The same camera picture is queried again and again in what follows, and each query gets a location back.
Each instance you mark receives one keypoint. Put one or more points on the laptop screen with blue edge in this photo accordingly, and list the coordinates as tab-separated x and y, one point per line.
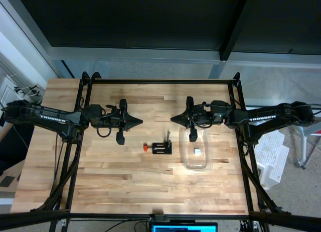
184	228

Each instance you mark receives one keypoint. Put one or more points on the small white block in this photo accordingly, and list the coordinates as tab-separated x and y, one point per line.
197	151

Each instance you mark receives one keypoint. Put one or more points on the black vise with orange knob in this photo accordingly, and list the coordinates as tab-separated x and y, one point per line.
161	148

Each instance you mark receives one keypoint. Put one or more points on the grey metal chair legs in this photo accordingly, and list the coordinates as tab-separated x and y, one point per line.
302	146

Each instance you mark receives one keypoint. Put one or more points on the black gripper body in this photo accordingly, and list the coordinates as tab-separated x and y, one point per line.
121	121
191	119

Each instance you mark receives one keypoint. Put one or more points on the black metal table frame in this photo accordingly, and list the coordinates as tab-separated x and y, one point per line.
160	82

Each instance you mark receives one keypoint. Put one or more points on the black USB-C connector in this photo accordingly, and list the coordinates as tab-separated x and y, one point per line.
168	133

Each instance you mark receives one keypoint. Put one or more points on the clear plastic container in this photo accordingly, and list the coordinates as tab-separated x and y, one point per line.
198	166

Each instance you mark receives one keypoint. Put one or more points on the white stepped plastic stool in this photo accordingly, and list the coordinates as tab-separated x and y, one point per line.
272	156

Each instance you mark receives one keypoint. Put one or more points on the brown cardboard box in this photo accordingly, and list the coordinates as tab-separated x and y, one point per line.
15	170

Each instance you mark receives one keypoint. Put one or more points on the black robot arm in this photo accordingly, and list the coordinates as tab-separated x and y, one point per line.
52	117
260	119

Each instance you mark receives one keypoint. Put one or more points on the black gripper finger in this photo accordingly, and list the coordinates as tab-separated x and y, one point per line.
131	124
131	119
182	122
182	117

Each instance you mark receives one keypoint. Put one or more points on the black table-level camera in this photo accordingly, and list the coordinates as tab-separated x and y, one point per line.
158	217

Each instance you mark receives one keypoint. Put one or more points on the black structural column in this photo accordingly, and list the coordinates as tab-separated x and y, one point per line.
235	23

